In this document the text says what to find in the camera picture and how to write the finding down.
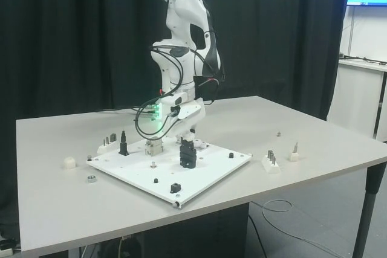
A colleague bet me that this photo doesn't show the flat white wrist plate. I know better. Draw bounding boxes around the flat white wrist plate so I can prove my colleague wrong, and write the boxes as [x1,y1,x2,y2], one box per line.
[177,98,204,120]

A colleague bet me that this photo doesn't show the black D-SUB plug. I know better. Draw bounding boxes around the black D-SUB plug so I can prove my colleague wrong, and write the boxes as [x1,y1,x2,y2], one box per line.
[179,138,197,170]

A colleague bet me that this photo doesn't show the small white block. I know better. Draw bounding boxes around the small white block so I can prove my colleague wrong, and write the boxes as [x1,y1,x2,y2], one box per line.
[62,156,77,170]

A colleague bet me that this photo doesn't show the grey floor cable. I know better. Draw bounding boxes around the grey floor cable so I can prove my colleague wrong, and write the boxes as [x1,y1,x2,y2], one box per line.
[261,199,360,258]

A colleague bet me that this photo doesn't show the black cable on cabinet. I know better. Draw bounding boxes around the black cable on cabinet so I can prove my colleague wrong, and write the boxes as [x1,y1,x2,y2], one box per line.
[338,54,387,66]

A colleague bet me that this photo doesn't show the white large gear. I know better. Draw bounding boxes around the white large gear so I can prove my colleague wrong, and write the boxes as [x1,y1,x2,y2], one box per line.
[176,134,198,144]

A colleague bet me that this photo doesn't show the black table leg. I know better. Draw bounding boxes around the black table leg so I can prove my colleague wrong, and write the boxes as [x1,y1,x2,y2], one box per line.
[353,161,387,258]

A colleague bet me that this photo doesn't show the black curtains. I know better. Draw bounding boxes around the black curtains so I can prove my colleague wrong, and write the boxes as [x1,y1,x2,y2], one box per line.
[0,0,353,240]

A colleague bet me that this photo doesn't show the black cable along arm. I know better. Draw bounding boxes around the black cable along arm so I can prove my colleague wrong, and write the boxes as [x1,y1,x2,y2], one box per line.
[157,0,227,102]

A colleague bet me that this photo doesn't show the white cabinet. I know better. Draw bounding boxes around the white cabinet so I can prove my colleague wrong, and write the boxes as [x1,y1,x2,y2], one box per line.
[328,58,387,143]

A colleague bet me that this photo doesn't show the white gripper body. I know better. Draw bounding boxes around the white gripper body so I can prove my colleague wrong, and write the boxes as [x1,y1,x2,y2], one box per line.
[162,98,207,138]

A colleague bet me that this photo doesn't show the black slim upright plug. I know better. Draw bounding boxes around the black slim upright plug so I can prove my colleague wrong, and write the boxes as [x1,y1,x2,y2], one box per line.
[119,130,130,156]

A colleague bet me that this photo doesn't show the black looped wrist cable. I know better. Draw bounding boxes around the black looped wrist cable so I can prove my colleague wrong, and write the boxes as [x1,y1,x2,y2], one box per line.
[134,45,190,138]

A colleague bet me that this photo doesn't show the white task board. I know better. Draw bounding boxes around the white task board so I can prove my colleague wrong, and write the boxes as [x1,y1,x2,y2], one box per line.
[86,138,253,210]

